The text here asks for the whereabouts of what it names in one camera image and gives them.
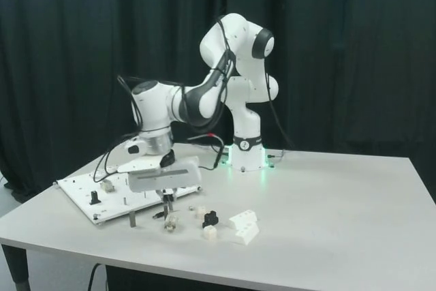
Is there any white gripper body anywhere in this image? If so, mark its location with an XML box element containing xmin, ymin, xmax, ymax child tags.
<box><xmin>127</xmin><ymin>155</ymin><xmax>202</xmax><ymax>193</ymax></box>

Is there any flat white mounting plate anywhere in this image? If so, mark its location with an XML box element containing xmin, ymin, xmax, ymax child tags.
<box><xmin>116</xmin><ymin>155</ymin><xmax>165</xmax><ymax>173</ymax></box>

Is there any clear Ethernet plug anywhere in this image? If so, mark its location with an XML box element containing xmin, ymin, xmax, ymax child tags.
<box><xmin>164</xmin><ymin>215</ymin><xmax>180</xmax><ymax>234</ymax></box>

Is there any black D-SUB plug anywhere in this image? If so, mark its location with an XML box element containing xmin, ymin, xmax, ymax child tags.
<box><xmin>202</xmin><ymin>211</ymin><xmax>219</xmax><ymax>229</ymax></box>

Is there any white task board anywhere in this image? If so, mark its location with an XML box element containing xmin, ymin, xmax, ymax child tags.
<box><xmin>54</xmin><ymin>167</ymin><xmax>202</xmax><ymax>226</ymax></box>

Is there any large white slanted holder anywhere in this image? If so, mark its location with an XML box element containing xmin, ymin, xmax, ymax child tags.
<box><xmin>228</xmin><ymin>208</ymin><xmax>258</xmax><ymax>229</ymax></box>
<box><xmin>231</xmin><ymin>222</ymin><xmax>261</xmax><ymax>246</ymax></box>

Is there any dark table leg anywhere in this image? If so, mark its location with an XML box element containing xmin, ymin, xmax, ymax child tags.
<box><xmin>0</xmin><ymin>243</ymin><xmax>28</xmax><ymax>291</ymax></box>

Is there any black curtain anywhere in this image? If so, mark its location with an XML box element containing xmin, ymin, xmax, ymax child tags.
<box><xmin>0</xmin><ymin>0</ymin><xmax>436</xmax><ymax>200</ymax></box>

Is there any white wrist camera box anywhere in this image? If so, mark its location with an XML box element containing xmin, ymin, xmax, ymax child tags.
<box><xmin>127</xmin><ymin>138</ymin><xmax>150</xmax><ymax>155</ymax></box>

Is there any black base cable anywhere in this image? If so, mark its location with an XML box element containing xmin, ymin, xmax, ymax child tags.
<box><xmin>208</xmin><ymin>143</ymin><xmax>230</xmax><ymax>157</ymax></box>

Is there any black cable under table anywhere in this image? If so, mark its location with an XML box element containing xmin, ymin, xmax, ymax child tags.
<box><xmin>88</xmin><ymin>262</ymin><xmax>107</xmax><ymax>291</ymax></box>

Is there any thin base cable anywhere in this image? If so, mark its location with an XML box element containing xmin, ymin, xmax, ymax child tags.
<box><xmin>267</xmin><ymin>149</ymin><xmax>287</xmax><ymax>164</ymax></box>

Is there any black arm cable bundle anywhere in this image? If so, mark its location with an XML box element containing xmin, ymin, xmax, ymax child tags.
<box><xmin>92</xmin><ymin>14</ymin><xmax>294</xmax><ymax>185</ymax></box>

